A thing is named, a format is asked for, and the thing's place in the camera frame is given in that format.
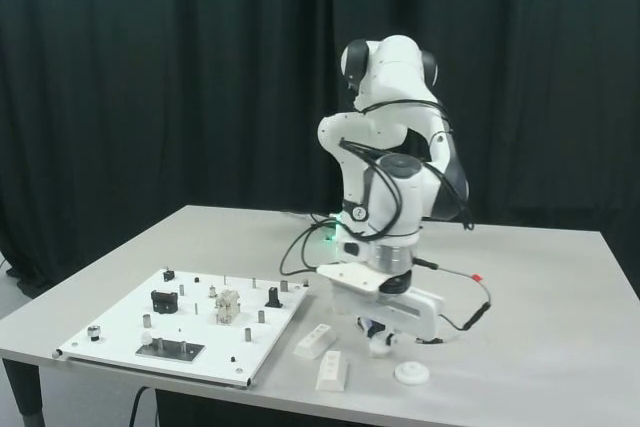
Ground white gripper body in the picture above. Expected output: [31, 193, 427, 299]
[329, 287, 447, 341]

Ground white large gear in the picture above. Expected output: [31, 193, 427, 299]
[393, 361, 432, 387]

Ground long white peg holder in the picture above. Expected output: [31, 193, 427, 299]
[314, 348, 350, 392]
[292, 324, 337, 361]

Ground white task board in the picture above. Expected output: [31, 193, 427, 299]
[53, 266, 312, 391]

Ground black curtain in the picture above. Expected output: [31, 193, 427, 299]
[0, 0, 640, 281]

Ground black table leg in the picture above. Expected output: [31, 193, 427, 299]
[0, 356, 44, 427]

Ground thin black rod on wire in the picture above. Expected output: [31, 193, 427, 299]
[412, 256, 496, 333]

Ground black base cable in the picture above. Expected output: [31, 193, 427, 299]
[278, 212, 342, 276]

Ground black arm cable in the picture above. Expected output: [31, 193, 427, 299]
[337, 136, 476, 243]
[357, 96, 456, 138]

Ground black cable under table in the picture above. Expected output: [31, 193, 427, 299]
[130, 385, 154, 427]

